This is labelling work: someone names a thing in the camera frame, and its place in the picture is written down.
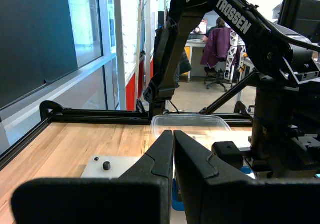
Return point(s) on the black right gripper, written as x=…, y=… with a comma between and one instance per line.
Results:
x=287, y=159

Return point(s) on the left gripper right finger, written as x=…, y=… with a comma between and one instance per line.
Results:
x=225, y=204

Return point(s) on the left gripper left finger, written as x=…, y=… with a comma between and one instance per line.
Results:
x=100, y=201

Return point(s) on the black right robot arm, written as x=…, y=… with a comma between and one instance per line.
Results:
x=232, y=21

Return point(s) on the black round knob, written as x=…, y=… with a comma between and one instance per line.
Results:
x=107, y=166

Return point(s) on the blue clamp with black top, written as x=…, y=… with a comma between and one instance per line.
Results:
x=245, y=170

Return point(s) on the clear plastic tub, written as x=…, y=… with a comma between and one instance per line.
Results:
x=190, y=120

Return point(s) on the black office chair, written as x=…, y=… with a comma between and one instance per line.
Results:
x=217, y=80

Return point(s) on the white lattice structure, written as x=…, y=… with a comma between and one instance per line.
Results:
x=235, y=51

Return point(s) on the purple jacket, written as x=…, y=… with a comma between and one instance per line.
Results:
x=217, y=46

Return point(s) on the person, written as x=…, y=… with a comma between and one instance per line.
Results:
x=220, y=23

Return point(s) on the black metal frame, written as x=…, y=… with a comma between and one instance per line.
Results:
x=100, y=116

